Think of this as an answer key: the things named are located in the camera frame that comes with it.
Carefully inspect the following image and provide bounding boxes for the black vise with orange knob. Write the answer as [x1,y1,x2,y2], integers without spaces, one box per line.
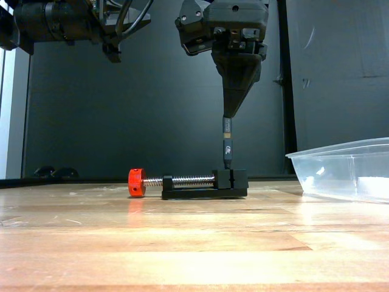
[127,168,249,201]

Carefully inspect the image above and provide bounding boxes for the clear plastic tub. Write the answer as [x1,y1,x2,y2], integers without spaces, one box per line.
[284,137,389,204]

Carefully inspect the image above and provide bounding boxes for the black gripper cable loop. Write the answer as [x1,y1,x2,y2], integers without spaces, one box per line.
[114,0,154,35]

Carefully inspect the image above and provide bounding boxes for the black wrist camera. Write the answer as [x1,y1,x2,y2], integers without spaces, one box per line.
[174,0,215,58]

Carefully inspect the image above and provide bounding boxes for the black USB-C socket cable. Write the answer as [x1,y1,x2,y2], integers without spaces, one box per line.
[222,139,235,171]

